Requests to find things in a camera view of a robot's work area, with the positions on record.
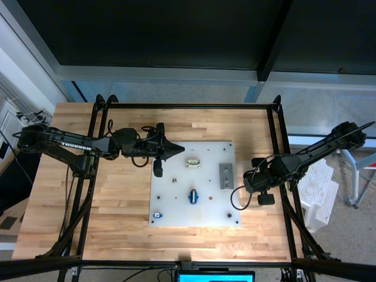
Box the screen with blue edge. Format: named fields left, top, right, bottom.
left=175, top=270, right=256, bottom=282

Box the grey peg holder block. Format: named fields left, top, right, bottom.
left=219, top=163, right=235, bottom=190

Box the black aluminium frame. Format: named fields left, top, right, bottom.
left=0, top=93, right=376, bottom=282

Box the blue round mount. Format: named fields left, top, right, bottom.
left=186, top=189, right=201, bottom=205

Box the white taskboard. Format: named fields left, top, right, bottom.
left=149, top=141, right=242, bottom=229

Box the clear plastic tub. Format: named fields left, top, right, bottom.
left=238, top=172, right=265, bottom=211

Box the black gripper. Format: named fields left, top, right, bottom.
left=145, top=122, right=185, bottom=179
left=243, top=157, right=276, bottom=206

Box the brown cardboard box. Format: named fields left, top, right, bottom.
left=0, top=196, right=30, bottom=251

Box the grey metal stand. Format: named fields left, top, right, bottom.
left=337, top=146, right=376, bottom=210

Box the white foam block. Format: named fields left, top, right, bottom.
left=295, top=160, right=341, bottom=235

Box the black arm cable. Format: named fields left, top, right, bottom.
left=130, top=146, right=150, bottom=169
left=230, top=185, right=252, bottom=211

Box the small black table camera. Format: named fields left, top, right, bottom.
left=179, top=254, right=197, bottom=271

